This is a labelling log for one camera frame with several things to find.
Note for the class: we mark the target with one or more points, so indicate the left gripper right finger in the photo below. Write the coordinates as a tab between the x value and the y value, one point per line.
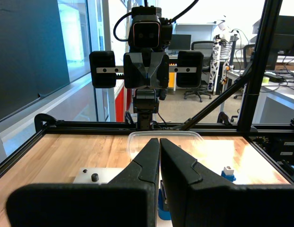
232	208

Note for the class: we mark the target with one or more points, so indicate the small black monitor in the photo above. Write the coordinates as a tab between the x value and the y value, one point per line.
181	42

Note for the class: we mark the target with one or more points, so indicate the white lattice robot stand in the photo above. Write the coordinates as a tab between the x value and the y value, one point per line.
213	68

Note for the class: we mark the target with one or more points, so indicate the red cabinet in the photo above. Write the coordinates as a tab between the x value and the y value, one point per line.
119	104

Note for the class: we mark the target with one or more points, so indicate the black office chair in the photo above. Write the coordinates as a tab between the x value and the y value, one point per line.
201	50

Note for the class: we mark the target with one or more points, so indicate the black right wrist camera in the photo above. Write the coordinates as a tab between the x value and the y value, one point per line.
146	33

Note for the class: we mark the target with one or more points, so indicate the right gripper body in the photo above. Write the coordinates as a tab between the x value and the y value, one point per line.
103	61

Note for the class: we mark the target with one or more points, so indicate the white board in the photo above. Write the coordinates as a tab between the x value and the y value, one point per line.
106	175

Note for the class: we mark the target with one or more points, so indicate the white socket on blue base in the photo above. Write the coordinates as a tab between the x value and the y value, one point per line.
228	177

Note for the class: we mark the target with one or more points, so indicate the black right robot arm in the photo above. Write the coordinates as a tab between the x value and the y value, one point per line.
145	111

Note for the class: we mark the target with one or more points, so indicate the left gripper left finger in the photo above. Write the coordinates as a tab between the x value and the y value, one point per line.
90	208

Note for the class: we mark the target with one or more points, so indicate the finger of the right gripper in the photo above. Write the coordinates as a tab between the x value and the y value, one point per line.
132	71
161	71

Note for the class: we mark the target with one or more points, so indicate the large black monitor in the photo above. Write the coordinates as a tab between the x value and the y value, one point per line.
288	33

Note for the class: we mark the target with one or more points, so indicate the white enclosure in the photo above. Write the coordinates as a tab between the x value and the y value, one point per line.
196	29

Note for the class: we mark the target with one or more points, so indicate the white desk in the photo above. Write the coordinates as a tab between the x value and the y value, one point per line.
279	94

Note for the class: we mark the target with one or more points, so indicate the yellow-green tape roll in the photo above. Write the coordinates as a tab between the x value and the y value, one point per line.
266	80

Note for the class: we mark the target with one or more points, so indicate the clear plastic tub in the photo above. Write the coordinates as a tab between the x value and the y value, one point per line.
135	146

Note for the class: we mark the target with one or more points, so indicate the blue holder with black cap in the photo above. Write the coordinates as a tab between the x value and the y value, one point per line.
164	212

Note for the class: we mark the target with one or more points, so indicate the black threaded stud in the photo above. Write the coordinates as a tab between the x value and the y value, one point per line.
95	177

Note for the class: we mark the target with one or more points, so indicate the black aluminium frame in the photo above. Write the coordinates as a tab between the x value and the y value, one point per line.
90	126

